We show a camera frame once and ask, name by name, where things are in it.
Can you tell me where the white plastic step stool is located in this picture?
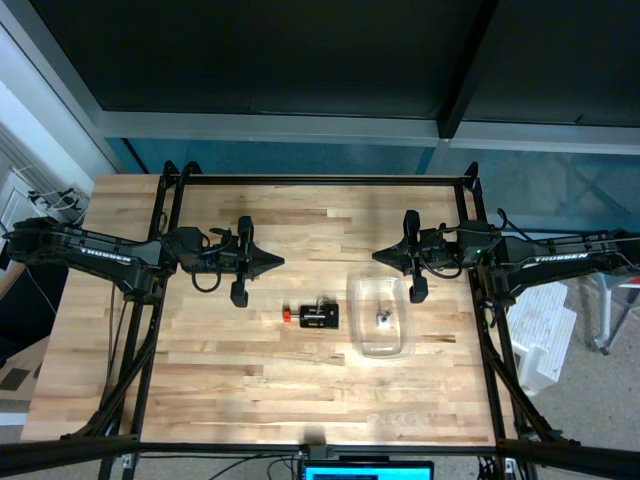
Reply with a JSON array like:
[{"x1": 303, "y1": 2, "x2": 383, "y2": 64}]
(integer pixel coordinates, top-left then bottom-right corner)
[{"x1": 504, "y1": 282, "x2": 580, "y2": 397}]

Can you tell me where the small black camera block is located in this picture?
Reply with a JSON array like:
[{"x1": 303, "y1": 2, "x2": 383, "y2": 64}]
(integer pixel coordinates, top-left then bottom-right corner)
[{"x1": 304, "y1": 433, "x2": 332, "y2": 460}]

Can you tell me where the black vise with red knob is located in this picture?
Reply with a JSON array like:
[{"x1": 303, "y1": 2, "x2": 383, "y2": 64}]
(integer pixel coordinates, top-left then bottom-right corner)
[{"x1": 281, "y1": 301, "x2": 342, "y2": 331}]

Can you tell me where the black and white cable bundle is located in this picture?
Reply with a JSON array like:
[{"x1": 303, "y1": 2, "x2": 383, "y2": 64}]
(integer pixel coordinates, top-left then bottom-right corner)
[{"x1": 27, "y1": 187, "x2": 85, "y2": 214}]

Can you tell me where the clear plastic tub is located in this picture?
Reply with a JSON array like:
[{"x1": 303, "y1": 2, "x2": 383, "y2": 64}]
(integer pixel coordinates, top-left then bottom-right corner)
[{"x1": 348, "y1": 273, "x2": 416, "y2": 360}]

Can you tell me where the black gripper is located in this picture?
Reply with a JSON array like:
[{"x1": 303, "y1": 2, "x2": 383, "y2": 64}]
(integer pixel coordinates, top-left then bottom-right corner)
[
  {"x1": 371, "y1": 209, "x2": 464, "y2": 305},
  {"x1": 202, "y1": 215, "x2": 286, "y2": 308}
]

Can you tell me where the grey metal chair frame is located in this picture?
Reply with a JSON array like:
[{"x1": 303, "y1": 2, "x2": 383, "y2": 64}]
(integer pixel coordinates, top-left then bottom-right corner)
[{"x1": 574, "y1": 269, "x2": 640, "y2": 357}]

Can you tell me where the blue laptop screen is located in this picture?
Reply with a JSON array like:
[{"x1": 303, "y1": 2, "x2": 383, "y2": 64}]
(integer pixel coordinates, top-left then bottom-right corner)
[{"x1": 299, "y1": 460, "x2": 435, "y2": 480}]

